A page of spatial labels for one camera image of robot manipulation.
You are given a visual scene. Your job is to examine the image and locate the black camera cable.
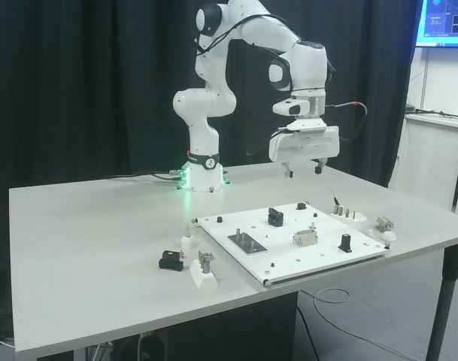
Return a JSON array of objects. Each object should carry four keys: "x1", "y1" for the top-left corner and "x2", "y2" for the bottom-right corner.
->
[{"x1": 246, "y1": 126, "x2": 292, "y2": 157}]

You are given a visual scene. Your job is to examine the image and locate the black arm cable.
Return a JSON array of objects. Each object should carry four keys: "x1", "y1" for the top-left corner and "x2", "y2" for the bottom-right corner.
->
[{"x1": 193, "y1": 13, "x2": 337, "y2": 82}]

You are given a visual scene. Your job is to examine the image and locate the blue screen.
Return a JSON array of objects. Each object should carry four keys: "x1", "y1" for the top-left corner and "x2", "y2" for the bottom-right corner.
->
[{"x1": 415, "y1": 0, "x2": 458, "y2": 49}]

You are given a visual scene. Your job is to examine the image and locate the grey floor cable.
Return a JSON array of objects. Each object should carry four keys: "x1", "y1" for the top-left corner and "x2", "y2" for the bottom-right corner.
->
[{"x1": 311, "y1": 287, "x2": 458, "y2": 361}]

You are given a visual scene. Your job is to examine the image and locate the black cable bundle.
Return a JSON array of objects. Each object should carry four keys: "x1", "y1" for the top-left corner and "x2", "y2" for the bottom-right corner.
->
[{"x1": 404, "y1": 105, "x2": 458, "y2": 122}]

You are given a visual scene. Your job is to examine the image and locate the white peg holder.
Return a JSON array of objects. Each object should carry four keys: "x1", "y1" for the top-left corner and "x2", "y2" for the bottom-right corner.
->
[
  {"x1": 189, "y1": 259, "x2": 219, "y2": 290},
  {"x1": 332, "y1": 212, "x2": 359, "y2": 229}
]

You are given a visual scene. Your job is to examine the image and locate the black base cables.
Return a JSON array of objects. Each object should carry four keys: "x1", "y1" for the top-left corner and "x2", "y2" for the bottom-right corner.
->
[{"x1": 111, "y1": 169, "x2": 188, "y2": 188}]

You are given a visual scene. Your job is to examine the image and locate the white task board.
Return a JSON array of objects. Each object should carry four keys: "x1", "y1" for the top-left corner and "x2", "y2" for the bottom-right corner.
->
[{"x1": 190, "y1": 202, "x2": 392, "y2": 290}]

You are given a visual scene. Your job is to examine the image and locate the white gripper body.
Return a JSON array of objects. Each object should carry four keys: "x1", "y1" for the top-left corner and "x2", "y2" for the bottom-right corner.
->
[{"x1": 268, "y1": 126, "x2": 341, "y2": 163}]

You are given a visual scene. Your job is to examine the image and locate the black curtain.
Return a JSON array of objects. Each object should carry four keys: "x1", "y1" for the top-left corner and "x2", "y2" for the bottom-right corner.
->
[{"x1": 0, "y1": 0, "x2": 421, "y2": 335}]

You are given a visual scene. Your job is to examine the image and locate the black table leg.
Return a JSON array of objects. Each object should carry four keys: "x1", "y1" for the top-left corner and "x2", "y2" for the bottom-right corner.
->
[{"x1": 426, "y1": 236, "x2": 458, "y2": 361}]

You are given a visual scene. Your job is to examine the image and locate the black cabinet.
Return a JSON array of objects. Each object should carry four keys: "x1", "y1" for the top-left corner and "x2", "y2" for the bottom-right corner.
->
[{"x1": 162, "y1": 291, "x2": 299, "y2": 361}]

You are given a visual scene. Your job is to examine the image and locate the black D-SUB plug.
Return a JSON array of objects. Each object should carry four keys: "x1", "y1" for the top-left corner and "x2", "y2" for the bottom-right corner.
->
[{"x1": 158, "y1": 249, "x2": 185, "y2": 272}]

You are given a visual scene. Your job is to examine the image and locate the white cabinet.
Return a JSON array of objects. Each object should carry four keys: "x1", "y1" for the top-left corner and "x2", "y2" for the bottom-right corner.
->
[{"x1": 387, "y1": 112, "x2": 458, "y2": 218}]

